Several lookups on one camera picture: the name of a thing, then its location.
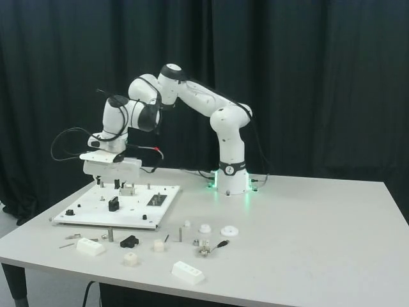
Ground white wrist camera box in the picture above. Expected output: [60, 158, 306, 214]
[87, 133, 108, 150]

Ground black base cables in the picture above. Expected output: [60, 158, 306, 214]
[247, 105, 272, 186]

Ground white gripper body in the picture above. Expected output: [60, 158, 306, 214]
[82, 157, 143, 180]

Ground black table leg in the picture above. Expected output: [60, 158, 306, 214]
[1, 263, 27, 307]

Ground black cable under table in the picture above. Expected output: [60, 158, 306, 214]
[83, 280, 100, 307]

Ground long white peg holder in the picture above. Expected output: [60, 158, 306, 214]
[171, 260, 206, 285]
[75, 237, 106, 256]

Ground black D-SUB plug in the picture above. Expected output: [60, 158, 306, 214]
[120, 235, 140, 249]

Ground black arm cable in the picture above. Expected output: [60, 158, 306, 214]
[95, 88, 164, 135]

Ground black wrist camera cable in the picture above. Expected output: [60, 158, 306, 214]
[52, 127, 96, 161]

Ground black plug with cable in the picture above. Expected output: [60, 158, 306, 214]
[210, 239, 230, 252]

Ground black curtain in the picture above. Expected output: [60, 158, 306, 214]
[0, 0, 409, 226]

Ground white task board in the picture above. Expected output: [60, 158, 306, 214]
[50, 181, 181, 232]

